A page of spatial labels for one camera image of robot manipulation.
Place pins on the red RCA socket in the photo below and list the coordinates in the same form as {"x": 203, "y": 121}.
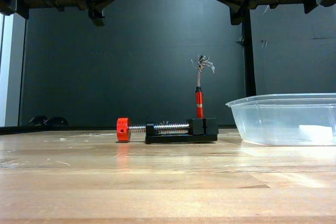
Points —
{"x": 200, "y": 112}

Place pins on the black rounded lump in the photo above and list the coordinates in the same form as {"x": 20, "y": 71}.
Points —
{"x": 56, "y": 121}
{"x": 38, "y": 120}

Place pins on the clear plastic tub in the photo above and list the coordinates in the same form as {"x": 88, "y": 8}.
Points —
{"x": 275, "y": 129}

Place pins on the black vise with red knob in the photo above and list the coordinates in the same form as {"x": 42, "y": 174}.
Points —
{"x": 181, "y": 138}

